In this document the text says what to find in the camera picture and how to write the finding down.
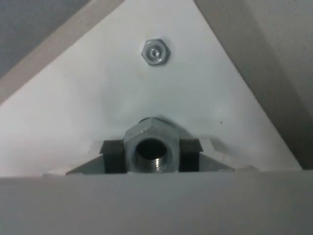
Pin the metal hex bolt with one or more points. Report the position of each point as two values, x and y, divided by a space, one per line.
132 147

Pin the white task board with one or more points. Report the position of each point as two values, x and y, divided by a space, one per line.
73 110

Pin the small metal hex nut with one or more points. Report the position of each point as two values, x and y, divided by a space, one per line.
155 52

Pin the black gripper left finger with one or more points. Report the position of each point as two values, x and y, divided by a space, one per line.
113 156

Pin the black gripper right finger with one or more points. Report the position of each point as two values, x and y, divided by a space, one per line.
189 156

